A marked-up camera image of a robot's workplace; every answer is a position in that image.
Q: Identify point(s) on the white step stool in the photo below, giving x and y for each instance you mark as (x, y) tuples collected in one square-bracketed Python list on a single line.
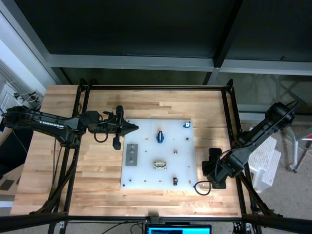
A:
[(264, 165)]

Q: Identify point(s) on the beige multi-pin connector housing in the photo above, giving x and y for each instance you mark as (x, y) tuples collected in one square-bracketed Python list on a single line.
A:
[(160, 165)]

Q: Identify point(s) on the metal chair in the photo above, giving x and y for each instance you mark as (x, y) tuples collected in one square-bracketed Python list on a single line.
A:
[(296, 146)]

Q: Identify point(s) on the small black camera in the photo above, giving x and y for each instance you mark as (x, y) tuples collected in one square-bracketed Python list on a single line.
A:
[(154, 219)]

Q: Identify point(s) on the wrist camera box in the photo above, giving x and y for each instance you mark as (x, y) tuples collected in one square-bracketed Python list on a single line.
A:
[(208, 168)]

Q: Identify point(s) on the grey metal fixture plate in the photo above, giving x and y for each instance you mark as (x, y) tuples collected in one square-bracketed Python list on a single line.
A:
[(135, 156)]

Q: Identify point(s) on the white task board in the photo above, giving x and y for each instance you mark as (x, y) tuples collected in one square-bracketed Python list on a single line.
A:
[(158, 175)]

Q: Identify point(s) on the blue-edged screen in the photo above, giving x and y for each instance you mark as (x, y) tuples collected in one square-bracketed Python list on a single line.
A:
[(178, 230)]

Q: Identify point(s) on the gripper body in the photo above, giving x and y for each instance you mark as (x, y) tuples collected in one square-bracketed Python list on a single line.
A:
[(117, 126), (215, 153)]

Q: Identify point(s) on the blue and white connector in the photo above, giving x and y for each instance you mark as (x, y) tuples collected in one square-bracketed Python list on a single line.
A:
[(186, 125)]

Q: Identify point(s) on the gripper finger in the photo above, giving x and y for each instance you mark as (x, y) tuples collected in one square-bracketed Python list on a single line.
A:
[(129, 130), (129, 124)]

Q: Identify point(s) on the black socket mount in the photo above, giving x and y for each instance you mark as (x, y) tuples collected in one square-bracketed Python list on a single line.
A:
[(175, 181)]

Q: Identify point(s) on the black metal frame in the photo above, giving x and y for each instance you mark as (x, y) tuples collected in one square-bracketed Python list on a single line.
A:
[(97, 217)]

